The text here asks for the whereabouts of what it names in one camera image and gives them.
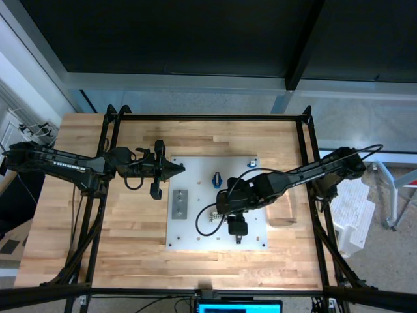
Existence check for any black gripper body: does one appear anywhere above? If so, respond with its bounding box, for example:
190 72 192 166
125 139 168 201
227 192 259 237

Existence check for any blue round connector socket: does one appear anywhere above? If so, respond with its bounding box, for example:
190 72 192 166
210 171 225 189

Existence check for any grey metal block with pegs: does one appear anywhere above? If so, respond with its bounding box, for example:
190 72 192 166
171 188 189 220

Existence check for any clear plastic tub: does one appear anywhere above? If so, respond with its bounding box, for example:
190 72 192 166
265 187 299 228

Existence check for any white mounting board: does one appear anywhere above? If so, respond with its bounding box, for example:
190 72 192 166
165 155 270 251

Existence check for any laptop screen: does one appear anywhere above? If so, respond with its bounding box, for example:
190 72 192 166
194 299 283 313

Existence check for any white stepped plastic stool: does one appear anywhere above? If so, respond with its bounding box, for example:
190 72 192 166
329 181 376 259

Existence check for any brown cardboard box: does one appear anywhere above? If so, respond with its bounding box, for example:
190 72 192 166
0 217 34 261

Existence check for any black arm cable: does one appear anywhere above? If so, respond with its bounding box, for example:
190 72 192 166
123 148 154 192
195 167 296 237

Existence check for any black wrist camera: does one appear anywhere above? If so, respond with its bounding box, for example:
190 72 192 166
216 190 235 215
104 147 133 172

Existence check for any black aluminium table frame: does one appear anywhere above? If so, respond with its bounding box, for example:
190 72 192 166
0 104 417 313

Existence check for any black white cable bundle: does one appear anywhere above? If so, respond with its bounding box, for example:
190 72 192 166
18 121 56 140

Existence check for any grey metal chair frame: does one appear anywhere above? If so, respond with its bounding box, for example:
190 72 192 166
369 161 417 232

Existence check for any black wall pillar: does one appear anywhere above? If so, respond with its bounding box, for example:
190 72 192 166
285 0 326 91

